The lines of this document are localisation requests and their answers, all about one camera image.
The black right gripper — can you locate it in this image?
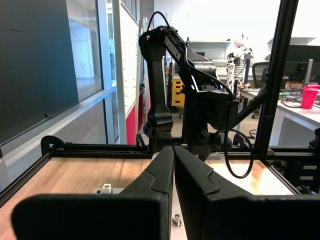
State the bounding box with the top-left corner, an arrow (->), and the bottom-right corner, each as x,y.
181,91 -> 233,162

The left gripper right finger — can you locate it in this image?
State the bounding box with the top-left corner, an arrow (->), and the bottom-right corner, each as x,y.
174,146 -> 320,240

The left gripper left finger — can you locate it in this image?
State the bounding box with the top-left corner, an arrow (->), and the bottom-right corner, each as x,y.
11,145 -> 175,240

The clear plastic tub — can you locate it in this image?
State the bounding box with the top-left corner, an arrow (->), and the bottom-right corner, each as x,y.
204,152 -> 227,166

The small blue white connector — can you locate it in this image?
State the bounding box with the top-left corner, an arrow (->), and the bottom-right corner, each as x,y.
101,183 -> 115,195

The small metal clamp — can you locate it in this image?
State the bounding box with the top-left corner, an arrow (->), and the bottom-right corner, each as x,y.
171,213 -> 183,228

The yellow drawer cabinet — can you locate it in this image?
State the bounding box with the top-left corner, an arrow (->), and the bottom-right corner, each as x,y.
171,76 -> 187,108

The white lattice robot model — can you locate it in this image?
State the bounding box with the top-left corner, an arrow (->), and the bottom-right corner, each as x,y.
225,36 -> 254,97

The black office chair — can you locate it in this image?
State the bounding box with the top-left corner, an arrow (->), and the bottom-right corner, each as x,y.
250,61 -> 270,120

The white desk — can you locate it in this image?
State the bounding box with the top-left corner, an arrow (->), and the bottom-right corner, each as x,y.
239,87 -> 320,147

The grey metal shelf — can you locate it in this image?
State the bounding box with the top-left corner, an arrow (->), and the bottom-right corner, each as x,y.
187,39 -> 232,74

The whiteboard stand with red panel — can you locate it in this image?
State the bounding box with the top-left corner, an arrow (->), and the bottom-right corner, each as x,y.
113,0 -> 151,146

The pink plastic cup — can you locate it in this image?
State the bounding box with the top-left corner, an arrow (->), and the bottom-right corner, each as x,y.
301,84 -> 320,110

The black computer monitor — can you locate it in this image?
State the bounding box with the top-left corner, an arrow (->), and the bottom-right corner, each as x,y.
284,44 -> 320,84

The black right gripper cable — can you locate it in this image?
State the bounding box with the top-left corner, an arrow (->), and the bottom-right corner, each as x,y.
223,99 -> 255,179

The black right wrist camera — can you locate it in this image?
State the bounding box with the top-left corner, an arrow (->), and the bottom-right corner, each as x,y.
209,98 -> 239,133

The black aluminium frame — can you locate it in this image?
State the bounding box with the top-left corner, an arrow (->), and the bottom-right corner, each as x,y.
0,0 -> 320,208

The grey window frame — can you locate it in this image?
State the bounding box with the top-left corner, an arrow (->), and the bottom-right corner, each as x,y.
0,0 -> 120,176

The black right elbow cable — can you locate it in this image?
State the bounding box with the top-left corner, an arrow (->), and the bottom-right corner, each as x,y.
147,11 -> 176,32

